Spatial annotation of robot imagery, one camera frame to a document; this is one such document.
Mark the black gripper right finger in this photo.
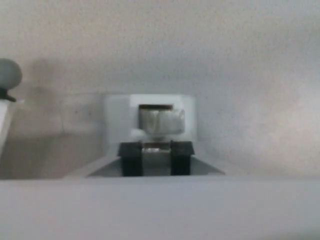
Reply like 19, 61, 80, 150
171, 141, 226, 177

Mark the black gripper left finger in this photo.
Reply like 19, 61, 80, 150
83, 141, 143, 178

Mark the white square peg holder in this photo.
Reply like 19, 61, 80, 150
102, 93, 196, 154

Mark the large metal square peg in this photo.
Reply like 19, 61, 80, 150
138, 104, 186, 141

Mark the grey round board stop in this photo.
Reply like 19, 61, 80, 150
0, 58, 24, 103

